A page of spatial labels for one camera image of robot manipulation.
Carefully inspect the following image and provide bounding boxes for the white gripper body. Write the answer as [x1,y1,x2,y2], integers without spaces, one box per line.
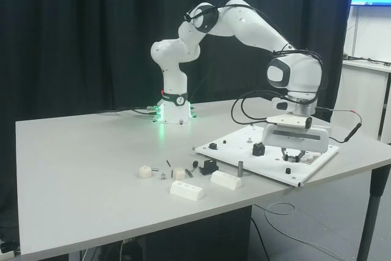
[261,123,331,154]

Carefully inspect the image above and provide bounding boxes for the flat white mounting plate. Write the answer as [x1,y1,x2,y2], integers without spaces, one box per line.
[266,113,313,130]

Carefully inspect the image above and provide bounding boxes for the white task board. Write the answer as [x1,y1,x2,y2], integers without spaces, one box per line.
[194,122,341,188]

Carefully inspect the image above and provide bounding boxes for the long white peg holder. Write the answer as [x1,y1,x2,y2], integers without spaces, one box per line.
[210,170,243,189]
[169,180,200,202]

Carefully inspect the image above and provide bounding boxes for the black D-SUB plug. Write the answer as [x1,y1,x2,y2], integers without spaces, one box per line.
[199,159,219,177]

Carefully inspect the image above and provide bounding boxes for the white cabinet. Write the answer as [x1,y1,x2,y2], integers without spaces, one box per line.
[340,58,391,146]

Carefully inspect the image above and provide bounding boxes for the black table leg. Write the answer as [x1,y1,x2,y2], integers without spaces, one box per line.
[356,165,386,261]

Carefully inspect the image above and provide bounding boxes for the black curtain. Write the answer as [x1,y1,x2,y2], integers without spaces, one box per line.
[0,0,353,130]

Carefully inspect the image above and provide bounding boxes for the silver wrist ring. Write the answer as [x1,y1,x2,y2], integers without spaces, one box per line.
[288,96,318,119]

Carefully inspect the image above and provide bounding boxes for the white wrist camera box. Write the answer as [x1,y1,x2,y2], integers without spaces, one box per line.
[271,97,291,112]

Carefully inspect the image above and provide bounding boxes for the thin black rod on wire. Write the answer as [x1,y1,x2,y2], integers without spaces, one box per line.
[316,106,364,144]

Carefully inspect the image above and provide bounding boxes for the grey floor cable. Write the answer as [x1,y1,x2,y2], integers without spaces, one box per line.
[263,201,363,260]

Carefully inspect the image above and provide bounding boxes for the black looped cable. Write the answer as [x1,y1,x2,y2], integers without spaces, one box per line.
[230,90,294,126]

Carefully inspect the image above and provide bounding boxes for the black base cable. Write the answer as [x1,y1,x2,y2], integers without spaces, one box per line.
[99,106,160,117]

